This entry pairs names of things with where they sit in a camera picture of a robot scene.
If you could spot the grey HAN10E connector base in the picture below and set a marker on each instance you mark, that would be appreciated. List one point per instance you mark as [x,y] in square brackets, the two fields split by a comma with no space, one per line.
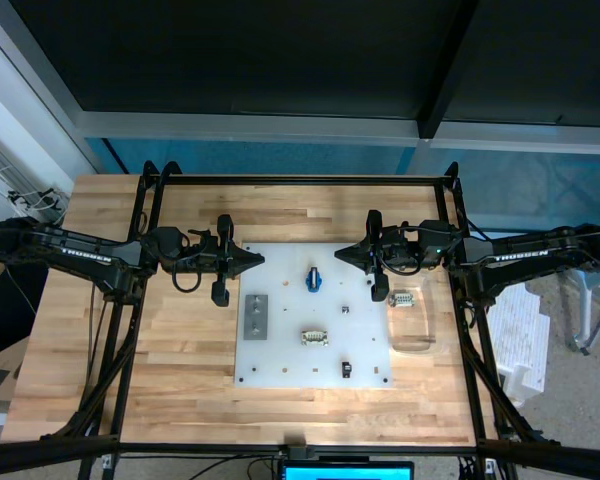
[315,336]

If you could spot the white foam block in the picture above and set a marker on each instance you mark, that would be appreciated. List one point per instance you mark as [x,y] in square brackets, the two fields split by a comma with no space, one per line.
[522,340]

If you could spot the black connector block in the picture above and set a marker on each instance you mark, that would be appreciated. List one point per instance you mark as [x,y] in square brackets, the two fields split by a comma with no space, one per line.
[346,368]

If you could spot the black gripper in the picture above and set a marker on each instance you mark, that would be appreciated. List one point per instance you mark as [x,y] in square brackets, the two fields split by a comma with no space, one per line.
[224,225]
[375,222]

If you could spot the brown cardboard box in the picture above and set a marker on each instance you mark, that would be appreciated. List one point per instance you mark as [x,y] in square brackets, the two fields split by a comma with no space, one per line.
[7,365]

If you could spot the grey metal stand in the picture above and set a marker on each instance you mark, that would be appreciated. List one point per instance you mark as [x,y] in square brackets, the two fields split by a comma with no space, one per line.
[582,315]

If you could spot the grey HAN10E connector insert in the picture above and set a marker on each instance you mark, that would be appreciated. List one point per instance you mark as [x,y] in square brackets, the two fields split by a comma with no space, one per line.
[401,299]

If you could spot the black metal frame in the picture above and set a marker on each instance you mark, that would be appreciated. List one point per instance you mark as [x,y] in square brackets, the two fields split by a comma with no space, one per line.
[300,179]

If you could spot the clear plastic tub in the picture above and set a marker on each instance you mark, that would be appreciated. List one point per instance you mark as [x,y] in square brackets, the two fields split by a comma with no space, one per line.
[415,327]

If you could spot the white task board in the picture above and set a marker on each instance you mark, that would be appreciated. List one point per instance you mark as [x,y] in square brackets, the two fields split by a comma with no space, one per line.
[290,345]

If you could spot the black table camera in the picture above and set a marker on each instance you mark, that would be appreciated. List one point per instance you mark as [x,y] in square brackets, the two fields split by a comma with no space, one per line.
[299,451]

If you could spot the black box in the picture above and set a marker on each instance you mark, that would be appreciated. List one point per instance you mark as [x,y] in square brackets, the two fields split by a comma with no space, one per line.
[5,320]

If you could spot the grey metal plate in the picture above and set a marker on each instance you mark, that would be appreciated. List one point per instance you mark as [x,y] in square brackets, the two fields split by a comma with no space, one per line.
[262,317]

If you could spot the blue laptop screen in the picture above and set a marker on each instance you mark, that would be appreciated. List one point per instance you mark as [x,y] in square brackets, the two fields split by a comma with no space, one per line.
[347,472]

